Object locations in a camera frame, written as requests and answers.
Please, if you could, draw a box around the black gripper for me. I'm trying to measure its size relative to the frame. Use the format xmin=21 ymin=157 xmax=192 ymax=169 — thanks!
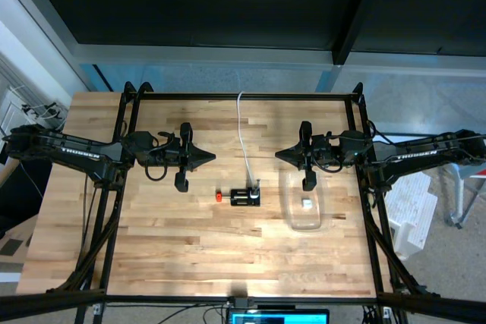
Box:
xmin=274 ymin=120 xmax=329 ymax=193
xmin=166 ymin=122 xmax=217 ymax=193

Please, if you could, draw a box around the clear plastic tub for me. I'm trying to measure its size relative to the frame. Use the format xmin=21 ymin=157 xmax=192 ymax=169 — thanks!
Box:
xmin=279 ymin=171 xmax=331 ymax=233

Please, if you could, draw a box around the black clamp with red knob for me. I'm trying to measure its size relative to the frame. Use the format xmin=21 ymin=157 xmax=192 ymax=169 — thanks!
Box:
xmin=215 ymin=186 xmax=263 ymax=208

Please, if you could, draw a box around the white styrofoam block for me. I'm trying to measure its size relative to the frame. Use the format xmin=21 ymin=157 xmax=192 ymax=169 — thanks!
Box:
xmin=386 ymin=171 xmax=440 ymax=262

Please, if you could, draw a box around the laptop with blue screen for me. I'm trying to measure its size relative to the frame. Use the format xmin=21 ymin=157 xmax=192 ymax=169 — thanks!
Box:
xmin=226 ymin=308 xmax=331 ymax=324

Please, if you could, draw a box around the grey metal chair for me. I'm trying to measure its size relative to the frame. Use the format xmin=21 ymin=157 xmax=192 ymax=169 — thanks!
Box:
xmin=440 ymin=159 xmax=486 ymax=231

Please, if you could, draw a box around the flat cardboard with black patches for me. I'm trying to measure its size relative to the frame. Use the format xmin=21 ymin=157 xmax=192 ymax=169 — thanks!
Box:
xmin=0 ymin=212 xmax=39 ymax=265

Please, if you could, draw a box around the white flat receptacle cable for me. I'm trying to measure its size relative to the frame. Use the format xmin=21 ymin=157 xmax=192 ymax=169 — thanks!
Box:
xmin=235 ymin=90 xmax=257 ymax=189

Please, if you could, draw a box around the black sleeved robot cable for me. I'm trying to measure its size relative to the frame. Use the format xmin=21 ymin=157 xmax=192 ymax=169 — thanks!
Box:
xmin=145 ymin=163 xmax=169 ymax=182

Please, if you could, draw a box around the black aluminium frame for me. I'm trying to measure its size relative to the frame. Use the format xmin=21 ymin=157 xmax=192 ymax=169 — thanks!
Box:
xmin=0 ymin=80 xmax=486 ymax=324

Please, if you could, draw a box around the black table-level camera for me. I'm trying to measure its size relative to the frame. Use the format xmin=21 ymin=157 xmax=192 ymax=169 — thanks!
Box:
xmin=226 ymin=293 xmax=255 ymax=310

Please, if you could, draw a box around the black partition post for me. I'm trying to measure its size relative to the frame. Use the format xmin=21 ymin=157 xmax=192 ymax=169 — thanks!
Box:
xmin=331 ymin=0 xmax=381 ymax=67

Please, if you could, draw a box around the bundle of black white cables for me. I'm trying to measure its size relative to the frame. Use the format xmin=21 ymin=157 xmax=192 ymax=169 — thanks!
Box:
xmin=20 ymin=100 xmax=64 ymax=121

